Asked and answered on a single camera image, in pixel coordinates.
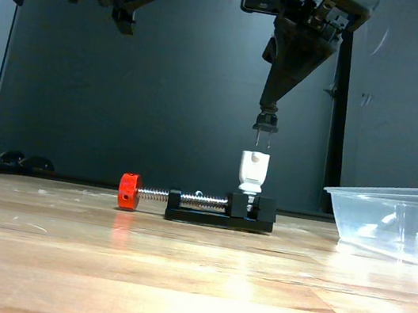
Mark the black power plug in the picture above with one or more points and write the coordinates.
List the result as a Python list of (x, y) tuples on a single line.
[(266, 124)]

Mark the white receptacle socket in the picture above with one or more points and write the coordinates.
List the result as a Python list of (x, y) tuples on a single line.
[(252, 172)]

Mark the clear plastic tub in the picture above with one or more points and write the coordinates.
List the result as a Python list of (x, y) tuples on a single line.
[(364, 214)]

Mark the black vise with red knob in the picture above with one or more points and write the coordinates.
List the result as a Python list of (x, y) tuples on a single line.
[(218, 220)]

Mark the black arched frame bracket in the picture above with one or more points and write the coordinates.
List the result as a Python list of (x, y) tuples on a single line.
[(39, 163), (12, 155)]

